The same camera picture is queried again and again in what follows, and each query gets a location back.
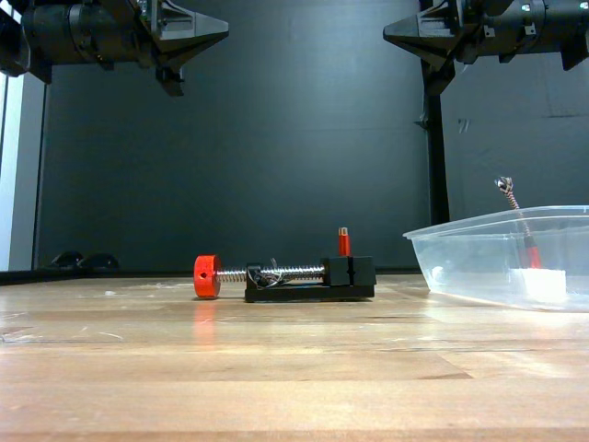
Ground silver threaded vise screw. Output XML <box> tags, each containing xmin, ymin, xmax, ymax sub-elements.
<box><xmin>215</xmin><ymin>262</ymin><xmax>329</xmax><ymax>283</ymax></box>

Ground black vise fixture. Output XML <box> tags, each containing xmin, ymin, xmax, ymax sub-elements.
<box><xmin>243</xmin><ymin>254</ymin><xmax>376</xmax><ymax>304</ymax></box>

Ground black metal table frame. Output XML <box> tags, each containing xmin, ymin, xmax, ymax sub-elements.
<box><xmin>0</xmin><ymin>268</ymin><xmax>199</xmax><ymax>287</ymax></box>

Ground red round vise knob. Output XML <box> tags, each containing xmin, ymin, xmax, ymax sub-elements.
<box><xmin>192</xmin><ymin>254</ymin><xmax>224</xmax><ymax>301</ymax></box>

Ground black wall post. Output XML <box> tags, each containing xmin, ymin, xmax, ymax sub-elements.
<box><xmin>413</xmin><ymin>59</ymin><xmax>451</xmax><ymax>226</ymax></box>

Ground clear plastic tub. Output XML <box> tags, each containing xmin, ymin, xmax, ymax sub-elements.
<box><xmin>402</xmin><ymin>204</ymin><xmax>589</xmax><ymax>314</ymax></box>

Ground red RCA plug braided cable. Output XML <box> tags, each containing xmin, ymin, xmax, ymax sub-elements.
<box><xmin>492</xmin><ymin>176</ymin><xmax>544</xmax><ymax>271</ymax></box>

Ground black curved frame loop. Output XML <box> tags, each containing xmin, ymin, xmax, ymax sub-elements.
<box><xmin>52</xmin><ymin>250</ymin><xmax>85</xmax><ymax>269</ymax></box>
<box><xmin>81</xmin><ymin>252</ymin><xmax>121</xmax><ymax>270</ymax></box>

